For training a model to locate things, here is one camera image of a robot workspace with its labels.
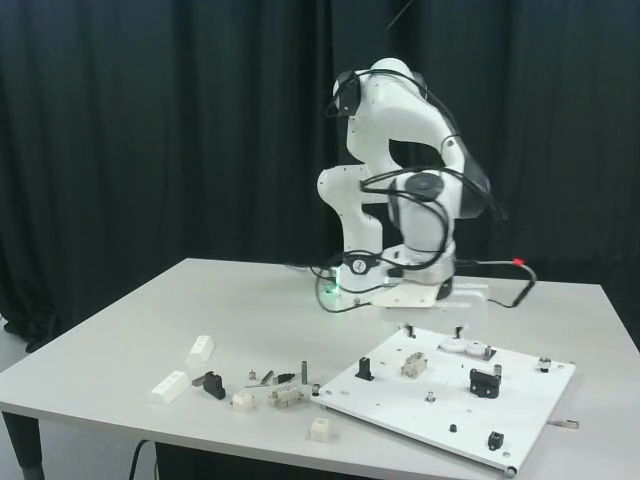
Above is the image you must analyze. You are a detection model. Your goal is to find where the black curtain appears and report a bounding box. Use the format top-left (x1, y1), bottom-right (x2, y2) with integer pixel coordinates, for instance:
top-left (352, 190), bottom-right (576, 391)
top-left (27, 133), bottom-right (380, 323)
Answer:
top-left (0, 0), bottom-right (640, 354)

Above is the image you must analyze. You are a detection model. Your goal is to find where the white task board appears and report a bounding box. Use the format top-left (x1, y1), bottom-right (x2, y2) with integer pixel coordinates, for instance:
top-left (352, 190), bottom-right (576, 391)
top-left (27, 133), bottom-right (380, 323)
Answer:
top-left (312, 327), bottom-right (577, 474)

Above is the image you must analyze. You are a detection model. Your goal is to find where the black D-SUB plug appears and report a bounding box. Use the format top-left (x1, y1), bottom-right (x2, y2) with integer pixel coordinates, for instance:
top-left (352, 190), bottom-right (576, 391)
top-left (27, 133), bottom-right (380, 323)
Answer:
top-left (202, 370), bottom-right (227, 401)

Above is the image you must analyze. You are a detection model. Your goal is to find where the beige waterproof plug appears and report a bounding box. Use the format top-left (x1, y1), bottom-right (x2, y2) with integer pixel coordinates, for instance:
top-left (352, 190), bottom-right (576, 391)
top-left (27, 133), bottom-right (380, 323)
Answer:
top-left (269, 387), bottom-right (302, 409)

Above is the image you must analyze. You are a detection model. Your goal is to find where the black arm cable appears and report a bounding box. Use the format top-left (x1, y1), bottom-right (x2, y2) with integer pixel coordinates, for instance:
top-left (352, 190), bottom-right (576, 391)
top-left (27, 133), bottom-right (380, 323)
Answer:
top-left (309, 168), bottom-right (454, 315)
top-left (323, 67), bottom-right (510, 222)

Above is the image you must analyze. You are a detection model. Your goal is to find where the long white peg holder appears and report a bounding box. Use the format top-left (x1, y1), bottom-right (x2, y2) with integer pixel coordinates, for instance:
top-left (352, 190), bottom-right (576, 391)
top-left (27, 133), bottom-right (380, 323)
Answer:
top-left (185, 335), bottom-right (216, 365)
top-left (147, 369), bottom-right (191, 405)

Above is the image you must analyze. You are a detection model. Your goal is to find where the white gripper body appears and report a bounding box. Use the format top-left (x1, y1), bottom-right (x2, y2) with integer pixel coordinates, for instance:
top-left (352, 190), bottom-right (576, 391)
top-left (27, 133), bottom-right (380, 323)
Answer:
top-left (382, 294), bottom-right (490, 326)

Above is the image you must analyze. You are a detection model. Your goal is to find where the black floor cable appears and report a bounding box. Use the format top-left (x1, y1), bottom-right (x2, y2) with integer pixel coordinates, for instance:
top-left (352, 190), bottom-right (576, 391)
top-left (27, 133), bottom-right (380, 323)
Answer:
top-left (129, 439), bottom-right (158, 480)

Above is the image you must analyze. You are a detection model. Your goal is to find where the black table leg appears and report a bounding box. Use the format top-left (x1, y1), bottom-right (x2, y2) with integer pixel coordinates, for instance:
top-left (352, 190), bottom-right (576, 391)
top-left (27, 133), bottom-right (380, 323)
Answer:
top-left (2, 412), bottom-right (41, 480)

